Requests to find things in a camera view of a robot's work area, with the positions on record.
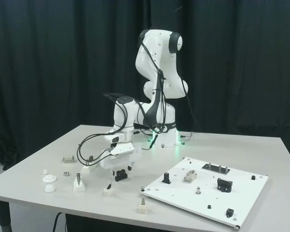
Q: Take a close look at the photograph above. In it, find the white square peg holder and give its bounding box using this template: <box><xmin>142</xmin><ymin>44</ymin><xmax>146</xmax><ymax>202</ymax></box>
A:
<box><xmin>81</xmin><ymin>164</ymin><xmax>98</xmax><ymax>174</ymax></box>

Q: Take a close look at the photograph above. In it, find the white task board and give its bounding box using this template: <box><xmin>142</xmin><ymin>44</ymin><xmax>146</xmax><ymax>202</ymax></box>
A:
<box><xmin>140</xmin><ymin>156</ymin><xmax>269</xmax><ymax>229</ymax></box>

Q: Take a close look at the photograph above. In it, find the black curtain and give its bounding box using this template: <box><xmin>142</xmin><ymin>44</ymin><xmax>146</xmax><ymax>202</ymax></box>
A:
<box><xmin>0</xmin><ymin>0</ymin><xmax>290</xmax><ymax>167</ymax></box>

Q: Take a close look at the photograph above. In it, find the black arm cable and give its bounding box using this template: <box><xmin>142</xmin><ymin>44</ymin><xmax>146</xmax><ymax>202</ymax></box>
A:
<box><xmin>103</xmin><ymin>31</ymin><xmax>199</xmax><ymax>136</ymax></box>

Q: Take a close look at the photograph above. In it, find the dark grey table leg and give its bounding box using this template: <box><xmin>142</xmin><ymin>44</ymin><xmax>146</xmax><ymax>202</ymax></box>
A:
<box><xmin>0</xmin><ymin>198</ymin><xmax>12</xmax><ymax>232</ymax></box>

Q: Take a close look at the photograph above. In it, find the white round peg holder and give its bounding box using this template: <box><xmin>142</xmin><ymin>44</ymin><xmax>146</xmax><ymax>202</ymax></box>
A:
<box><xmin>72</xmin><ymin>181</ymin><xmax>87</xmax><ymax>193</ymax></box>

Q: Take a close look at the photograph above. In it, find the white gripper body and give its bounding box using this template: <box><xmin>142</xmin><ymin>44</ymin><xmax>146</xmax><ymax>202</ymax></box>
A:
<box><xmin>100</xmin><ymin>146</ymin><xmax>144</xmax><ymax>170</ymax></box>

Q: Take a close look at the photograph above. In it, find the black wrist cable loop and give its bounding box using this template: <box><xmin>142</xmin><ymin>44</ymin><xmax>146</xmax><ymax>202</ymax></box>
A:
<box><xmin>76</xmin><ymin>106</ymin><xmax>126</xmax><ymax>168</ymax></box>

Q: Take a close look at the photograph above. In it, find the black floor cable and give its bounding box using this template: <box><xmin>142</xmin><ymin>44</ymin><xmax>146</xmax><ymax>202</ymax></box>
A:
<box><xmin>53</xmin><ymin>204</ymin><xmax>66</xmax><ymax>232</ymax></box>

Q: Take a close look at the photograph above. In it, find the white large gear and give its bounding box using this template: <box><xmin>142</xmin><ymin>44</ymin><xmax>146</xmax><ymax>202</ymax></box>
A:
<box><xmin>42</xmin><ymin>175</ymin><xmax>57</xmax><ymax>185</ymax></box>

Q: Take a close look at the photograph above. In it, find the black D-SUB plug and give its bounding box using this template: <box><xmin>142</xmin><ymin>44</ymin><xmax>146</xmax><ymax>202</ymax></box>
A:
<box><xmin>115</xmin><ymin>169</ymin><xmax>130</xmax><ymax>182</ymax></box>

